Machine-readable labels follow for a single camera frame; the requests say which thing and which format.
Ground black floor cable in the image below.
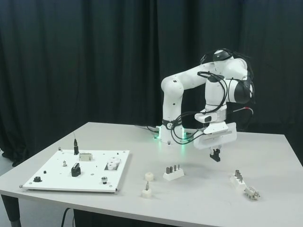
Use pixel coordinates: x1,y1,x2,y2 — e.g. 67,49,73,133
62,201,75,227

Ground black curtain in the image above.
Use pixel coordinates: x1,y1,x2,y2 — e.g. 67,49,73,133
0,0,303,167

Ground grey waterproof plug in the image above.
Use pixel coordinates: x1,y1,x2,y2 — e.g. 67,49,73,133
243,186,261,197

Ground silver flange ring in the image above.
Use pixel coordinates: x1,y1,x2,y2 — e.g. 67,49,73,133
216,110,228,122

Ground white task board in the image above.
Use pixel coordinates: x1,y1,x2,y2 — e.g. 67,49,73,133
20,148,131,194

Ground black Ethernet plug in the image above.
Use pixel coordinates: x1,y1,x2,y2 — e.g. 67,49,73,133
72,133,80,156

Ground black D-SUB plug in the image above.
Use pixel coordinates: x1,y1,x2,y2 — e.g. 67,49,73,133
71,162,81,178

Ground black table leg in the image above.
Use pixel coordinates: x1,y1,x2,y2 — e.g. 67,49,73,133
0,193,21,227

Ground white four-hole peg holder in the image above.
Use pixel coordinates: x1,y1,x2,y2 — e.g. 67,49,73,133
162,169,185,182
230,174,248,190

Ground small white camera box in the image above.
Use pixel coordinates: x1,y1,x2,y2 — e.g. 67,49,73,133
194,113,217,123

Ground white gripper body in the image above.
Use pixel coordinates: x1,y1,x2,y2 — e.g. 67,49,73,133
193,122,238,150

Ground flat white mounting plate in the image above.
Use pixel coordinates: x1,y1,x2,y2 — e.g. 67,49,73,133
204,122,230,134

